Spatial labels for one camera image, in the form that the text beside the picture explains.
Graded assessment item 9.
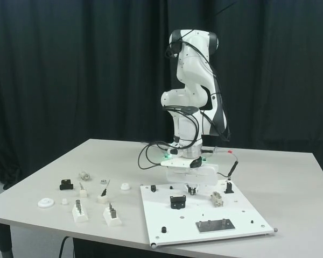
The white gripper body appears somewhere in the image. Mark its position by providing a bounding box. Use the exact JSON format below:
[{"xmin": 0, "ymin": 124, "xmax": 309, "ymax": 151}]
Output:
[{"xmin": 165, "ymin": 163, "xmax": 219, "ymax": 186}]

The flat white mounting plate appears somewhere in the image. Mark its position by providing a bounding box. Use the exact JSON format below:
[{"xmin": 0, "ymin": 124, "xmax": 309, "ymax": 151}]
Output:
[{"xmin": 160, "ymin": 159, "xmax": 196, "ymax": 168}]

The white task board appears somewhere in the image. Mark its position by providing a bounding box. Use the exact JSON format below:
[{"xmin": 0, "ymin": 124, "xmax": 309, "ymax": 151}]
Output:
[{"xmin": 139, "ymin": 175, "xmax": 279, "ymax": 248}]

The white square peg holder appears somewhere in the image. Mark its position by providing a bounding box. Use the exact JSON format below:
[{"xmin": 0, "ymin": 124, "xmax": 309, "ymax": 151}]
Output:
[{"xmin": 102, "ymin": 208, "xmax": 122, "ymax": 226}]

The black Ethernet plug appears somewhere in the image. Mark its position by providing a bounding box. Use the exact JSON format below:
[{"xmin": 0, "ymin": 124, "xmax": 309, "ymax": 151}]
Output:
[{"xmin": 100, "ymin": 180, "xmax": 111, "ymax": 197}]

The white round peg holder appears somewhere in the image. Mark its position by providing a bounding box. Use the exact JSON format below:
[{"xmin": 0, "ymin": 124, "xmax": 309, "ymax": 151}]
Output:
[{"xmin": 71, "ymin": 205, "xmax": 87, "ymax": 223}]

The black D-SUB plug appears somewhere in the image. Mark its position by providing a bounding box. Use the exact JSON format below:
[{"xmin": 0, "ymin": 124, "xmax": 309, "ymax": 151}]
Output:
[{"xmin": 59, "ymin": 178, "xmax": 74, "ymax": 191}]

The white large gear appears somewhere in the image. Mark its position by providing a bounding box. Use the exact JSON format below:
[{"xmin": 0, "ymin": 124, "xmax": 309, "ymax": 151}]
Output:
[{"xmin": 37, "ymin": 197, "xmax": 54, "ymax": 209}]

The black curtain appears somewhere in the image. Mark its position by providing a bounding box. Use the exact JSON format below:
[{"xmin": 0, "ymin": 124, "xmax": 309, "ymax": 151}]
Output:
[{"xmin": 0, "ymin": 0, "xmax": 323, "ymax": 190}]

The black table leg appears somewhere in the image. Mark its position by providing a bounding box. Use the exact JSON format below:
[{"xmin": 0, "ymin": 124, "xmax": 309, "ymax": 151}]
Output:
[{"xmin": 0, "ymin": 221, "xmax": 13, "ymax": 258}]

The thin black rod on wire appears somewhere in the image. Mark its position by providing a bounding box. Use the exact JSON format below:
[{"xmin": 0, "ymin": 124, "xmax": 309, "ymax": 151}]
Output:
[{"xmin": 217, "ymin": 149, "xmax": 239, "ymax": 180}]

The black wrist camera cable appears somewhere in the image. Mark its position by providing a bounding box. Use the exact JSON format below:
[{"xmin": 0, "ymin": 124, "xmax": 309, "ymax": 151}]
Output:
[{"xmin": 138, "ymin": 141, "xmax": 178, "ymax": 170}]

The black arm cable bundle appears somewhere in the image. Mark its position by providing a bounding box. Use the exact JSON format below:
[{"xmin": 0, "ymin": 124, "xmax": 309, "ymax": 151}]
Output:
[{"xmin": 164, "ymin": 0, "xmax": 239, "ymax": 142}]

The black floor cable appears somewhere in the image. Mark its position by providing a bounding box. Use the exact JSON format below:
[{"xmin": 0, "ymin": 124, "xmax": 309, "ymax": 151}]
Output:
[{"xmin": 59, "ymin": 235, "xmax": 71, "ymax": 258}]

